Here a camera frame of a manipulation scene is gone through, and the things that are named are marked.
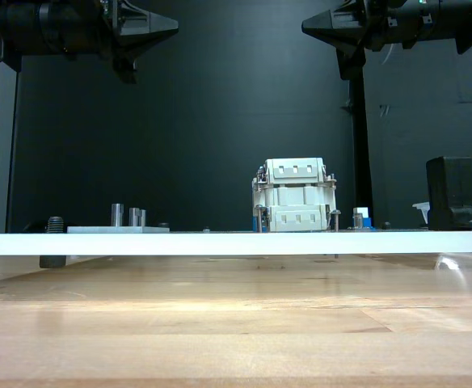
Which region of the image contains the black wall post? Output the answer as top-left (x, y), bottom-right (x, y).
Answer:
top-left (345, 40), bottom-right (373, 230)

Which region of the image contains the white mounting board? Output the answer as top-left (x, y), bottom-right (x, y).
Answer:
top-left (0, 230), bottom-right (472, 258)

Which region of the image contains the grey ten-hole connector insert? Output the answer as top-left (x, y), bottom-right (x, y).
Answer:
top-left (253, 156), bottom-right (339, 199)

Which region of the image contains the grey metal plate with pegs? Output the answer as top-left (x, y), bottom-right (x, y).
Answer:
top-left (66, 203), bottom-right (171, 234)

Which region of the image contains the grey connector hub base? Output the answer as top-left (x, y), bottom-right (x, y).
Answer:
top-left (251, 189), bottom-right (342, 234)

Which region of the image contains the small black connector housing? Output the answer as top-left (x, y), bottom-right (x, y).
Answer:
top-left (425, 156), bottom-right (472, 231)

